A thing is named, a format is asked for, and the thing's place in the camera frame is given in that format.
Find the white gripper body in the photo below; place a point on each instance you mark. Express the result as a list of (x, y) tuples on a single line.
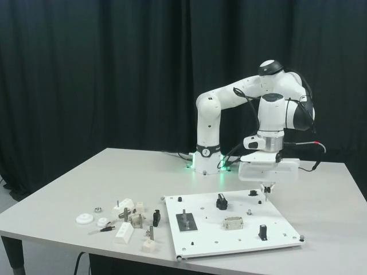
[(269, 171)]

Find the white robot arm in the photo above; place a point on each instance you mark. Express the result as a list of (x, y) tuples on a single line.
[(207, 126)]

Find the white peg holder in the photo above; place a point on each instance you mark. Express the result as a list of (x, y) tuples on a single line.
[(124, 206), (124, 234)]

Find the metal square peg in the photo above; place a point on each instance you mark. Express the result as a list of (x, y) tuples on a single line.
[(125, 215)]

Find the flat white mounting plate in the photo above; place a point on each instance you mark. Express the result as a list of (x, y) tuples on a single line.
[(258, 156)]

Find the white task board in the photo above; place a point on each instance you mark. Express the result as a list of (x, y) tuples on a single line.
[(229, 229)]

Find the cream small holder block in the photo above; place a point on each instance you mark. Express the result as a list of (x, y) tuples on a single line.
[(139, 206), (148, 247)]

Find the small metal bolt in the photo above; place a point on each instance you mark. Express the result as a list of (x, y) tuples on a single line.
[(146, 234)]

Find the black cabinet under table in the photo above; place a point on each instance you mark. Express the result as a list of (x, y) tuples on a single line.
[(137, 265)]

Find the white medium gear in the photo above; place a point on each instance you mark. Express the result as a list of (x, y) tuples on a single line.
[(102, 222)]

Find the metal nut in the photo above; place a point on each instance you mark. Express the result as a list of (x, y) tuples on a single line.
[(98, 209)]

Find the white large gear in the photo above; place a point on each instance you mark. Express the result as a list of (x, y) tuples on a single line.
[(84, 219)]

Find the black curtain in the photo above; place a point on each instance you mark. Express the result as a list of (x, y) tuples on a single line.
[(86, 71)]

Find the black table leg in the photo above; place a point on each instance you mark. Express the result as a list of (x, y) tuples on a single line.
[(13, 252)]

